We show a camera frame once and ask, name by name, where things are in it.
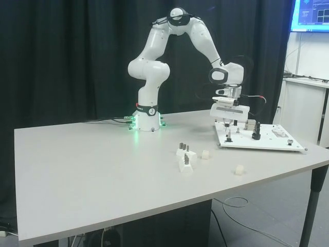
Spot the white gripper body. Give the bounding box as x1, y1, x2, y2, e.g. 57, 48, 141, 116
210, 104, 250, 121

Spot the black D-SUB plug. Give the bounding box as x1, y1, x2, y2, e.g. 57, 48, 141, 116
251, 122, 261, 141

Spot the blue screen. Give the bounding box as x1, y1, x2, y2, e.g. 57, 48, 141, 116
289, 0, 329, 33

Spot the black floor cable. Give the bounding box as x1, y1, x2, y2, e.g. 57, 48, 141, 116
210, 208, 232, 247

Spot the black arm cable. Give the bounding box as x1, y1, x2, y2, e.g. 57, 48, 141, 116
151, 10, 258, 103

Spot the flat white mounting plate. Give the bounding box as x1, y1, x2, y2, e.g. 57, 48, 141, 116
212, 97, 239, 104

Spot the white square peg holder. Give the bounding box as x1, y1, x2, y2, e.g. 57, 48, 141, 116
175, 148, 198, 161

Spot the grey floor cable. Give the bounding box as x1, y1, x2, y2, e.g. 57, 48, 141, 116
212, 197, 329, 247

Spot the silver flange ring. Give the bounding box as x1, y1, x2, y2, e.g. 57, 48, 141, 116
226, 87, 242, 99

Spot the dark grey table leg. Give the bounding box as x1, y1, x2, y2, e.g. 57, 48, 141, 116
299, 164, 325, 247

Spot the black curtain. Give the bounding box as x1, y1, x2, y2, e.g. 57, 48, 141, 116
0, 0, 296, 232

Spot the white task board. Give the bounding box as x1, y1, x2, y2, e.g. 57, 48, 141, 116
214, 118, 308, 154

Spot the white cabinet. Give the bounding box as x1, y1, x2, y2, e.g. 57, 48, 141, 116
271, 77, 329, 149

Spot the white round peg holder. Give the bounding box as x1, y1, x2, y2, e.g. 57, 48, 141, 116
178, 157, 194, 173

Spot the black base cable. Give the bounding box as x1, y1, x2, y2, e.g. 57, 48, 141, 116
83, 117, 136, 127

